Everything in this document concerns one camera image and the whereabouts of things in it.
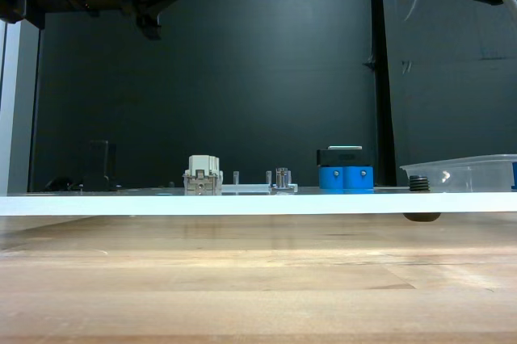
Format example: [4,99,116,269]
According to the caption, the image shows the beige connector housing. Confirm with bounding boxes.
[182,153,225,195]

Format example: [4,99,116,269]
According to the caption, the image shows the clear plastic container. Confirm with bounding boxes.
[399,153,517,194]

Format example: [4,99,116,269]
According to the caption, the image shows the small metal connector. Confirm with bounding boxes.
[269,166,300,195]

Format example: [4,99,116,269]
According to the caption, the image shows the white board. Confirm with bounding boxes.
[0,186,517,216]

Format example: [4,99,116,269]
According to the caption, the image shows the black screw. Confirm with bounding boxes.
[409,175,431,192]

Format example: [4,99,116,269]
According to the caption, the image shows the blue and black socket block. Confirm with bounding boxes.
[316,145,375,191]

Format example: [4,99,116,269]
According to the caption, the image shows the black rubber foot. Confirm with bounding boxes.
[402,212,441,223]

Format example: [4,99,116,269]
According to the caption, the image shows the black wall post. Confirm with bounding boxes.
[365,0,397,186]

